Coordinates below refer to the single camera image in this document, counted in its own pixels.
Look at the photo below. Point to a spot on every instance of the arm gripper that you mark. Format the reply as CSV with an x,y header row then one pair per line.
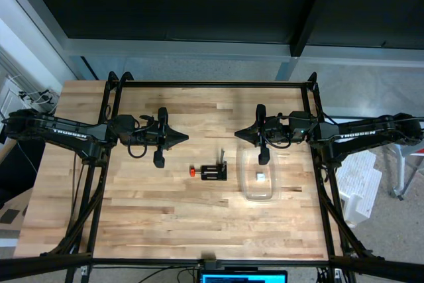
x,y
161,115
261,112

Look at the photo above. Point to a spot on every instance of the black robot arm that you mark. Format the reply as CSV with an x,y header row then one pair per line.
x,y
357,135
69,132

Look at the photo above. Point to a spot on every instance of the clear plastic container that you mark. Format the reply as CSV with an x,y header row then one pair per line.
x,y
261,193

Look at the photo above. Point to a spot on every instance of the small white block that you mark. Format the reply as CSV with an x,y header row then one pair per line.
x,y
260,177

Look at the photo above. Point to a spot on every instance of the black clamp with orange knob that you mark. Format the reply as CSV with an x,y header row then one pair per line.
x,y
213,172

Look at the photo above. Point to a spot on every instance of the white step stool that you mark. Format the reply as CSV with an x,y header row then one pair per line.
x,y
359,180

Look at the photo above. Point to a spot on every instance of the laptop screen with blue edge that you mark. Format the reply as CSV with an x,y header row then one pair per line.
x,y
243,278

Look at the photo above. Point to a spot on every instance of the grey metal chair legs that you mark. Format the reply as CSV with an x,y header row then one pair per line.
x,y
399,177

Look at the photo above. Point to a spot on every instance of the black metal frame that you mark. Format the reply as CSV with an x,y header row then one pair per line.
x,y
212,83

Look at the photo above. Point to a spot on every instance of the black table-level camera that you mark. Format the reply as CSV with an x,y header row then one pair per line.
x,y
209,260

